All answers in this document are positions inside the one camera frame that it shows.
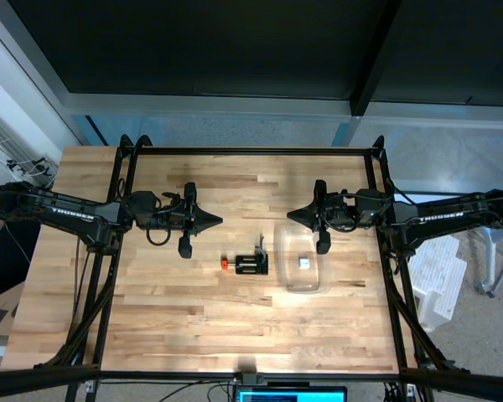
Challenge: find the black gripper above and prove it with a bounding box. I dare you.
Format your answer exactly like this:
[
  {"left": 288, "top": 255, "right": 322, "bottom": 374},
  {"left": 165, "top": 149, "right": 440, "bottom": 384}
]
[
  {"left": 158, "top": 181, "right": 224, "bottom": 260},
  {"left": 286, "top": 179, "right": 358, "bottom": 255}
]

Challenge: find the black vise with orange knob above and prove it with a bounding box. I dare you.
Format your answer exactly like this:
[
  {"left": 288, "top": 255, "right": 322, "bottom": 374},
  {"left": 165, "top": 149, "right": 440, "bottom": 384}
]
[{"left": 220, "top": 253, "right": 270, "bottom": 276}]

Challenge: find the clear plastic tub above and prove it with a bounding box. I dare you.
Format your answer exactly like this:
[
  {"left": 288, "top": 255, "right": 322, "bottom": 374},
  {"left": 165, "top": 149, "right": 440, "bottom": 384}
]
[{"left": 275, "top": 225, "right": 332, "bottom": 296}]

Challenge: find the laptop screen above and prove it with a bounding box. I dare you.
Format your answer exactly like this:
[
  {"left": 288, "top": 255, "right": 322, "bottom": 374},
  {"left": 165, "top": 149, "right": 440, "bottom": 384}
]
[{"left": 234, "top": 385, "right": 348, "bottom": 402}]

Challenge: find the brown cardboard box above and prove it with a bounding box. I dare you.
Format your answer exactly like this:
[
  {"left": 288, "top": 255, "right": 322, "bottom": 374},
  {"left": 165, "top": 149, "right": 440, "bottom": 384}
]
[{"left": 0, "top": 281, "right": 26, "bottom": 336}]

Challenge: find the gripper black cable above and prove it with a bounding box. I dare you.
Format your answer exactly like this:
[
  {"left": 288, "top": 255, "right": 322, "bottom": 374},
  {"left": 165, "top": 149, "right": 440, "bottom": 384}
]
[
  {"left": 145, "top": 209, "right": 172, "bottom": 247},
  {"left": 323, "top": 194, "right": 358, "bottom": 234}
]

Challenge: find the black metal frame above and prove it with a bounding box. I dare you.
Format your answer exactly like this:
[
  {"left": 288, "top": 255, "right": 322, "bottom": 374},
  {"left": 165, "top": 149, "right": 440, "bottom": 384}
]
[{"left": 0, "top": 133, "right": 503, "bottom": 402}]

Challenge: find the black table-level camera box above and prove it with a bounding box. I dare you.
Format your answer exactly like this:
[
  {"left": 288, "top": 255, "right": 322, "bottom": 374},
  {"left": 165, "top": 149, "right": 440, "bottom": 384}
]
[{"left": 238, "top": 368, "right": 262, "bottom": 387}]

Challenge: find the cable bundle with plugs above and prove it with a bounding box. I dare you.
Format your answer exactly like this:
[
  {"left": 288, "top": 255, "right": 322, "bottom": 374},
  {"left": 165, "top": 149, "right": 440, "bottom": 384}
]
[{"left": 0, "top": 140, "right": 55, "bottom": 179}]

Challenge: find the silver metal chair frame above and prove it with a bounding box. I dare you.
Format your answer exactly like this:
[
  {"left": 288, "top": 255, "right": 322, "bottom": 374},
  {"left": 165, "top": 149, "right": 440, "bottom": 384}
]
[{"left": 469, "top": 228, "right": 503, "bottom": 299}]

